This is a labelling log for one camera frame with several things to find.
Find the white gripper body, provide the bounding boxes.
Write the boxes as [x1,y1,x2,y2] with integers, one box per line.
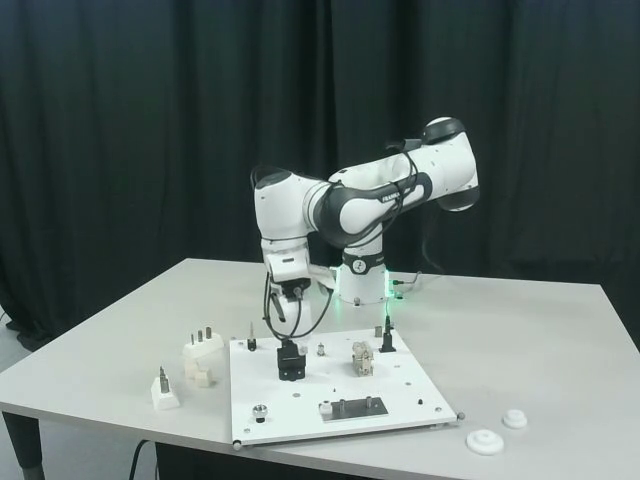
[276,293,314,339]

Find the white large gear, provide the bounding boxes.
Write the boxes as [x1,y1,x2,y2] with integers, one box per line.
[466,428,504,457]

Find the white medium gear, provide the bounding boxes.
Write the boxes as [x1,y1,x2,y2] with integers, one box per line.
[501,408,529,430]

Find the black D-SUB plug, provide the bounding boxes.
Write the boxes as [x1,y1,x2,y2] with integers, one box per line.
[276,342,306,382]

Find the beige waterproof plug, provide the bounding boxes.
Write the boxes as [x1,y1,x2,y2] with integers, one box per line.
[351,340,375,377]

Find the white task board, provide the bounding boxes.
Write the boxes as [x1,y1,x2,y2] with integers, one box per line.
[228,328,460,447]

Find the white square peg holder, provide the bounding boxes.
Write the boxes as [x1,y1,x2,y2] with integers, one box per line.
[181,333,224,360]

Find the white round peg holder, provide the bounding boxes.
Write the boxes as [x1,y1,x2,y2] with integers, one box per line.
[150,382,180,412]

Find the black under-table panel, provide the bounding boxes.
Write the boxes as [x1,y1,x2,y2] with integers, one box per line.
[154,441,361,480]

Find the black curtain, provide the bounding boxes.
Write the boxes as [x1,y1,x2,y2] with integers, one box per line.
[0,0,640,334]

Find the dark grey table leg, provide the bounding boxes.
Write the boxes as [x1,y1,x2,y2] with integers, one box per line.
[0,410,40,480]

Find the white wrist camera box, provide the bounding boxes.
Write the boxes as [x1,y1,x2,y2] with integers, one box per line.
[263,251,312,282]

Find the black base cable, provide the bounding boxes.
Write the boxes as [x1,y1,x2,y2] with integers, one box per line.
[388,271,425,301]

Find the black floor cable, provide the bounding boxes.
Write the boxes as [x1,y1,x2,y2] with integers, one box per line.
[130,438,152,480]

